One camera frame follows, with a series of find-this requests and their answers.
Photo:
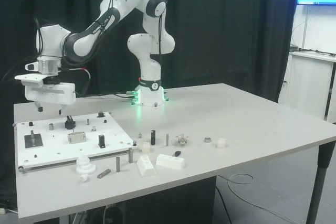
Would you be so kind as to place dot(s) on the white medium gear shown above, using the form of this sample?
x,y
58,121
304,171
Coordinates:
x,y
84,165

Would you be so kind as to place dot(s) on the short metal round peg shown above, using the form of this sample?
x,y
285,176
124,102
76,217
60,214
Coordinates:
x,y
50,126

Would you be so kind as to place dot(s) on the black table leg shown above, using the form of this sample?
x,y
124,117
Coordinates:
x,y
321,182

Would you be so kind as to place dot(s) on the thin metal round peg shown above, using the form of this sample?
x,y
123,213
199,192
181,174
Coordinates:
x,y
167,140

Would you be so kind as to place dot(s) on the thick metal round peg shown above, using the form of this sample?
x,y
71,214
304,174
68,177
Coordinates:
x,y
118,164

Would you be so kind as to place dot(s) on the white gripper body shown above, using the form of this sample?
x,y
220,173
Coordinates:
x,y
52,96

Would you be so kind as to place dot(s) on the metal square peg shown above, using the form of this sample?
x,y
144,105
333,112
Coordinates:
x,y
103,173
130,155

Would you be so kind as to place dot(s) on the small white holder cube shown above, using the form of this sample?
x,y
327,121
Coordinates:
x,y
146,147
221,143

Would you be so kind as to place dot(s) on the metal BNC plug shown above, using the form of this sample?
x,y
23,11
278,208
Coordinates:
x,y
207,139

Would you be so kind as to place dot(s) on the white peg holder block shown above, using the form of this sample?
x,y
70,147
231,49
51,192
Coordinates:
x,y
170,161
146,166

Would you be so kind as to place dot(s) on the black curtain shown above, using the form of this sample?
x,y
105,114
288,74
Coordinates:
x,y
236,37

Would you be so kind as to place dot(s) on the white task board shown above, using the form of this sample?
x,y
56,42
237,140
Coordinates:
x,y
52,150

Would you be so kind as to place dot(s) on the small white plastic knob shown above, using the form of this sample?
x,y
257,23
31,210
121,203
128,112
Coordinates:
x,y
84,179

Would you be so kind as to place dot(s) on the small metal bolt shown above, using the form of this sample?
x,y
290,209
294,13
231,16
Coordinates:
x,y
140,135

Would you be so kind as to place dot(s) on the white cabinet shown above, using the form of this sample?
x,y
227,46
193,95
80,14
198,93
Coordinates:
x,y
307,85

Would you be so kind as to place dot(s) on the black D-SUB plug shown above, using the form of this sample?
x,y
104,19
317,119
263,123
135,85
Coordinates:
x,y
153,137

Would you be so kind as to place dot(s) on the white small gear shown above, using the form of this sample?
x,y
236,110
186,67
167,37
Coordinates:
x,y
82,158

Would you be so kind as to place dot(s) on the white large gear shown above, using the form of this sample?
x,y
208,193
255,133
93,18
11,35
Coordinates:
x,y
86,172

